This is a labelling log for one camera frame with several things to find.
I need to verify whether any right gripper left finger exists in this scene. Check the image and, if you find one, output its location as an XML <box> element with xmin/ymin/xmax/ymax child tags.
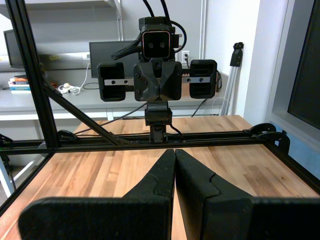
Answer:
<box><xmin>18</xmin><ymin>149</ymin><xmax>176</xmax><ymax>240</ymax></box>

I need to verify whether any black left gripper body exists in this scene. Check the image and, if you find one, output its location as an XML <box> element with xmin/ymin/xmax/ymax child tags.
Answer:
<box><xmin>96</xmin><ymin>59</ymin><xmax>218</xmax><ymax>102</ymax></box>

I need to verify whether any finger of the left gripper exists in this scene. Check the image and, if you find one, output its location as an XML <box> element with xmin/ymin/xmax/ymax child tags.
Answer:
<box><xmin>159</xmin><ymin>61</ymin><xmax>183</xmax><ymax>102</ymax></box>
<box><xmin>133</xmin><ymin>62</ymin><xmax>160</xmax><ymax>102</ymax></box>

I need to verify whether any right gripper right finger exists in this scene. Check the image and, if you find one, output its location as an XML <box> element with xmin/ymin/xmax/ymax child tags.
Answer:
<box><xmin>175</xmin><ymin>149</ymin><xmax>320</xmax><ymax>240</ymax></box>

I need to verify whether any black computer monitor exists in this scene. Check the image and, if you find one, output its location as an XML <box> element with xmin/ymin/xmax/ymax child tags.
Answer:
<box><xmin>89</xmin><ymin>40</ymin><xmax>141</xmax><ymax>79</ymax></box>
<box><xmin>3</xmin><ymin>29</ymin><xmax>26</xmax><ymax>69</ymax></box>

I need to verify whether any white desk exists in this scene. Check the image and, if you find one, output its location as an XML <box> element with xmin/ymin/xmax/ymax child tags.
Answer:
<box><xmin>0</xmin><ymin>86</ymin><xmax>227</xmax><ymax>122</ymax></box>

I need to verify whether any stack of books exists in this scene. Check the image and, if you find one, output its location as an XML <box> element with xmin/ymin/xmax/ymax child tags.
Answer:
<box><xmin>8</xmin><ymin>77</ymin><xmax>31</xmax><ymax>94</ymax></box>

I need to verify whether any black braided sleeve cable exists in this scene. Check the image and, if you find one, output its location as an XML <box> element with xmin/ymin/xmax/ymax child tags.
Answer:
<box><xmin>111</xmin><ymin>37</ymin><xmax>144</xmax><ymax>61</ymax></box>

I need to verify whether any thin black cable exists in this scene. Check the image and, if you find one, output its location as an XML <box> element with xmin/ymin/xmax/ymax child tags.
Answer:
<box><xmin>73</xmin><ymin>101</ymin><xmax>149</xmax><ymax>136</ymax></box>
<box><xmin>191</xmin><ymin>97</ymin><xmax>208</xmax><ymax>118</ymax></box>

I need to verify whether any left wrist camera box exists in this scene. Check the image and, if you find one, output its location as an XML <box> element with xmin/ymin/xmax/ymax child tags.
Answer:
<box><xmin>141</xmin><ymin>30</ymin><xmax>171</xmax><ymax>60</ymax></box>

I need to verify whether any white cable with charger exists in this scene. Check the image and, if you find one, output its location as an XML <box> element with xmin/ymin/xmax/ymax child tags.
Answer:
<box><xmin>57</xmin><ymin>63</ymin><xmax>90</xmax><ymax>96</ymax></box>

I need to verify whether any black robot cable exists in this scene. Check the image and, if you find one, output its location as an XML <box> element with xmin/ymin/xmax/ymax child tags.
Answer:
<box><xmin>142</xmin><ymin>0</ymin><xmax>155</xmax><ymax>18</ymax></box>
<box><xmin>160</xmin><ymin>0</ymin><xmax>173</xmax><ymax>22</ymax></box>
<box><xmin>171</xmin><ymin>19</ymin><xmax>188</xmax><ymax>54</ymax></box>

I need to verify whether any aluminium bar with black bracket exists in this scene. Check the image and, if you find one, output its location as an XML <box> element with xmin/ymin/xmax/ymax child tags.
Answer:
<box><xmin>221</xmin><ymin>41</ymin><xmax>245</xmax><ymax>116</ymax></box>

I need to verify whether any black metal frame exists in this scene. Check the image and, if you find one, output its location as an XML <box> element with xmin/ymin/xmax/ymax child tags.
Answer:
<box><xmin>0</xmin><ymin>0</ymin><xmax>320</xmax><ymax>218</ymax></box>

